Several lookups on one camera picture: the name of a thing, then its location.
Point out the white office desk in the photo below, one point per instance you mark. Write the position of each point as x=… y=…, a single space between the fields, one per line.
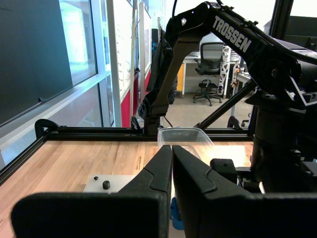
x=190 y=59

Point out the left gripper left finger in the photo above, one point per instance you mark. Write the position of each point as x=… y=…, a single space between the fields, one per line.
x=99 y=215

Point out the black table frame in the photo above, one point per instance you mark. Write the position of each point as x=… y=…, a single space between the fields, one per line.
x=99 y=132

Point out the large black monitor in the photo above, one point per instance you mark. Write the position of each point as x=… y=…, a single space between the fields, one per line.
x=304 y=29

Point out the white lattice pillar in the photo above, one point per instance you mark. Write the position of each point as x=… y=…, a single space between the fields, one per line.
x=225 y=69

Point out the black office chair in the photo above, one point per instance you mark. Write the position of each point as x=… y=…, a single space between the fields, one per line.
x=210 y=53

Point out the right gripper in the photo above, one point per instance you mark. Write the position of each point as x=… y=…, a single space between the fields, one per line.
x=284 y=148

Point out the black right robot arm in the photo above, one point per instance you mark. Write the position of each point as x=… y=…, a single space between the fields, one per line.
x=161 y=74

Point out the short black threaded stud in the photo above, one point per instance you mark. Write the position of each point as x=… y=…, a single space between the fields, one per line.
x=106 y=185

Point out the small blue plastic block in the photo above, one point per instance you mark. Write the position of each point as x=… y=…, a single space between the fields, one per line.
x=176 y=220

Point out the clear plastic tub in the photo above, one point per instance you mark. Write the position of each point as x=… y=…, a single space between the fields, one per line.
x=183 y=135

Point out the white board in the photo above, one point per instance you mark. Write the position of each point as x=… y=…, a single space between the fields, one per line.
x=117 y=182

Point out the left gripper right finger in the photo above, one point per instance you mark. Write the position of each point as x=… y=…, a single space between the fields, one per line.
x=235 y=215

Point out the yellow cabinet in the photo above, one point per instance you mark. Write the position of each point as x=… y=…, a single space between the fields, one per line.
x=181 y=77

